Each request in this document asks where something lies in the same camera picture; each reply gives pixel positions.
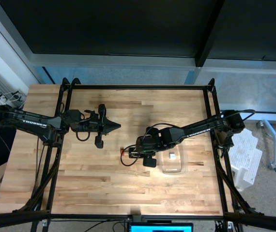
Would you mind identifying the arm tall cable loop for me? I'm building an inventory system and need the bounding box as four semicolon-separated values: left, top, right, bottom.
57;102;65;119
221;109;256;126

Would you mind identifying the blue laptop screen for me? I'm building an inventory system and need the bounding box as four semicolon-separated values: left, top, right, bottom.
128;222;194;232

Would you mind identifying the black low camera mount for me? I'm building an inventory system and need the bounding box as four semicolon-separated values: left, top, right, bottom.
128;209;143;222

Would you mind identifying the arm braided black cable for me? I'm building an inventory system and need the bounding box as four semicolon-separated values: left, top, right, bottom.
76;129;92;142
120;145;145;167

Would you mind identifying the black bench clamp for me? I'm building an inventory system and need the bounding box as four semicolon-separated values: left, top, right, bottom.
127;145;145;160

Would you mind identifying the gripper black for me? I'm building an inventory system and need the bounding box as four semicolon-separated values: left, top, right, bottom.
76;103;122;149
142;129;163;168

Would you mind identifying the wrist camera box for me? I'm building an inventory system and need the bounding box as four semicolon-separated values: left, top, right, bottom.
137;135;153;153

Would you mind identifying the black white cable bundle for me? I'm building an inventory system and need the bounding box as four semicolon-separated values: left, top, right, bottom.
0;90;24;102

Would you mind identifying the clear plastic tub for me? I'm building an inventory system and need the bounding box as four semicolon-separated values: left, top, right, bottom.
155;139;189;176

